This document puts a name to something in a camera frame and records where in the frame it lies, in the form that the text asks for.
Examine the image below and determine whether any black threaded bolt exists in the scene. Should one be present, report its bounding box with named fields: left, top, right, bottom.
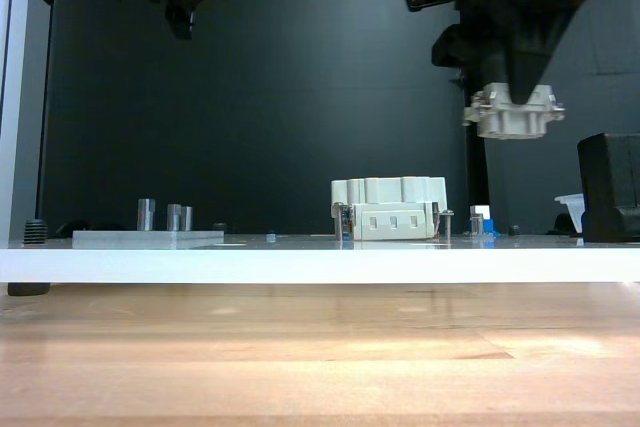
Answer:
left=23, top=219, right=48, bottom=247

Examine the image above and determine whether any white board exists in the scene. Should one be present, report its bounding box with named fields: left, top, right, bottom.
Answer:
left=0, top=234, right=640, bottom=284

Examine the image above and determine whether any black wall post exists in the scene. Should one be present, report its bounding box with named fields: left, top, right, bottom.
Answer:
left=449, top=66, right=490, bottom=248

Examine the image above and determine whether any blue mount with white block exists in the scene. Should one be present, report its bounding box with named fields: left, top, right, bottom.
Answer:
left=467, top=204, right=501, bottom=241

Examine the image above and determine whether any tall steel post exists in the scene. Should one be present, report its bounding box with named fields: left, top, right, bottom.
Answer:
left=137, top=198, right=157, bottom=232

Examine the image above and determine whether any silver hub screw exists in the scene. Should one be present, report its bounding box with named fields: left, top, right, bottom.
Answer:
left=438, top=209, right=455, bottom=248

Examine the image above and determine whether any black rubber foot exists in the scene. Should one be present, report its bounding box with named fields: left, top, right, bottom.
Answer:
left=7, top=282, right=51, bottom=297

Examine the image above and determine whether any beige HAN10E hub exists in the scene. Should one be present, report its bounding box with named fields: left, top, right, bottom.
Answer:
left=330, top=175, right=448, bottom=242

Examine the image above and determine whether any black connector block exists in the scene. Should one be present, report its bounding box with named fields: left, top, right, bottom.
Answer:
left=576, top=132, right=640, bottom=243

